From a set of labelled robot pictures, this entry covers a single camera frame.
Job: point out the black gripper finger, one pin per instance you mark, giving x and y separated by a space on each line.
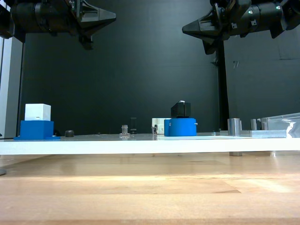
93 29
98 16
206 24
213 36

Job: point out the thick steel cylinder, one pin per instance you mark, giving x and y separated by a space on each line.
234 126

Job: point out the black D-sub connector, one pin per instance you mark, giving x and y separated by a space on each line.
180 109

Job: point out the white cube block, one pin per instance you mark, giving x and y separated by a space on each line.
36 112

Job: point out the black threaded insert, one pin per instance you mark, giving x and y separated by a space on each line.
69 133

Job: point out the small clear connector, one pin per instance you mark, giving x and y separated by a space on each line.
124 131

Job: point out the blue square base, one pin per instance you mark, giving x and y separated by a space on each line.
35 130

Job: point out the white connector housing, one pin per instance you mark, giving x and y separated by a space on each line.
158 125

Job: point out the clear plastic tub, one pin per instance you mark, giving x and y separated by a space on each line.
281 122

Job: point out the grey metal block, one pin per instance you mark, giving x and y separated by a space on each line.
269 133

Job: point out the white plastic board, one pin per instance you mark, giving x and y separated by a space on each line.
140 146

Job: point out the blue rounded connector mount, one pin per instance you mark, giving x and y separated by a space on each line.
180 127

